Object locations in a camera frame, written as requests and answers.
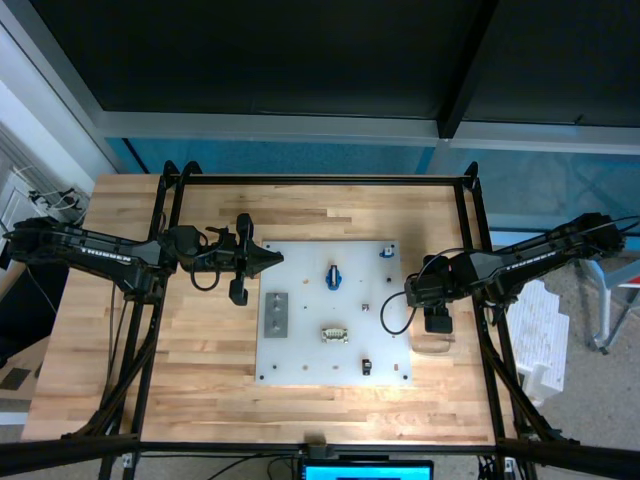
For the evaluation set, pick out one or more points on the black connector block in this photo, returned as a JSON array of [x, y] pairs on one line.
[[368, 366]]

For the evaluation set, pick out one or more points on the black table frame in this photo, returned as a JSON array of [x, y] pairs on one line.
[[60, 448]]

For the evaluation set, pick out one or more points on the black partition post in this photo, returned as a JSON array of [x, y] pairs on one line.
[[451, 122]]

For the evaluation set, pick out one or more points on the clear plastic tub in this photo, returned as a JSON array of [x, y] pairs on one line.
[[435, 346]]

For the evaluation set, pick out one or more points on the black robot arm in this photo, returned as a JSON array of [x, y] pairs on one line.
[[525, 262], [100, 250]]

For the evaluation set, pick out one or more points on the small blue white connector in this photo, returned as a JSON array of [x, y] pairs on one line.
[[386, 252]]

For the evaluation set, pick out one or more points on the white foam block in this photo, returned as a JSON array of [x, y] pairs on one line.
[[542, 345]]

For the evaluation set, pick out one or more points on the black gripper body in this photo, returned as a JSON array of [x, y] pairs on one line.
[[427, 295], [225, 257]]

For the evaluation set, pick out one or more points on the tan cardboard box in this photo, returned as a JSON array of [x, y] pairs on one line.
[[37, 357]]

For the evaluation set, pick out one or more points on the silver metal chair frame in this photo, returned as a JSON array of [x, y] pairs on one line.
[[605, 315]]

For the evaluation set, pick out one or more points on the grey metal plate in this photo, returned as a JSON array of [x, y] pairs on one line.
[[283, 320]]

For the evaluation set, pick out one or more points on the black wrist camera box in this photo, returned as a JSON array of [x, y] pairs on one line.
[[439, 322]]

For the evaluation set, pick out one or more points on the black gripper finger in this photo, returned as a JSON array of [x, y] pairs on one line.
[[262, 254], [262, 265]]

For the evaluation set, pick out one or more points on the blue laptop screen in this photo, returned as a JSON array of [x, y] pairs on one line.
[[365, 472]]

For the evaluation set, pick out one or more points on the grey connector socket housing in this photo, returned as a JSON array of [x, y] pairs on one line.
[[336, 335]]

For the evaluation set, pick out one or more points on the white task board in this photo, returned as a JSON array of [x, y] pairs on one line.
[[310, 350]]

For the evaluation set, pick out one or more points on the small black fixed camera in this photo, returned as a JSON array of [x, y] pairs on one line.
[[318, 450]]

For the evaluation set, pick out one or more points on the blue mount with silver plug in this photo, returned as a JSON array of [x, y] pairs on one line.
[[334, 277]]

